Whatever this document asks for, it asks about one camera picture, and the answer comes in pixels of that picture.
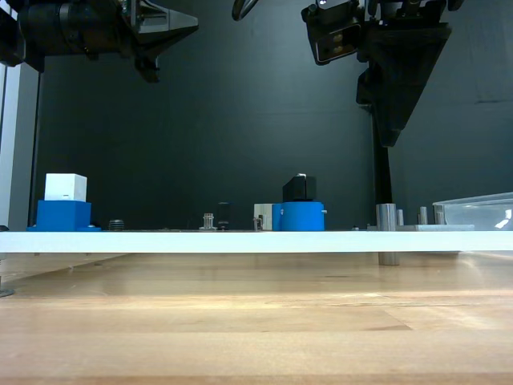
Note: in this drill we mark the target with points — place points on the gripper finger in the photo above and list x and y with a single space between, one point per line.
176 30
365 90
405 72

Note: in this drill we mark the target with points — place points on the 16mm steel cylinder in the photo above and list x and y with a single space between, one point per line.
386 216

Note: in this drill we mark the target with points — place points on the small steel cylinder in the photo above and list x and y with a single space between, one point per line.
400 218
422 216
439 218

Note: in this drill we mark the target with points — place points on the white taskboard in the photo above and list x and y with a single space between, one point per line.
240 242

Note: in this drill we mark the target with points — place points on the blue round clamp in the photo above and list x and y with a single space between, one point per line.
298 218

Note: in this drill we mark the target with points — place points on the beige connector housing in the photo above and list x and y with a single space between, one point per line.
262 216

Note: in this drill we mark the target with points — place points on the clear plastic tub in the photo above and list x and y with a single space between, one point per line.
481 216

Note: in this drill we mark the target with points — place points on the small black connector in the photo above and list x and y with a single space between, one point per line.
224 214

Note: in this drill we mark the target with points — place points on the small metal fitting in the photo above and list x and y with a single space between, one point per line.
207 222

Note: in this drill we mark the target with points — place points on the black knurled screw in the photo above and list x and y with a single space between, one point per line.
116 225

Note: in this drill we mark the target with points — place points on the blue holder with white cube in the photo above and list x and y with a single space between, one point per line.
64 216

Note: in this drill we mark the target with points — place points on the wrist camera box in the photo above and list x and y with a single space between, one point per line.
334 40

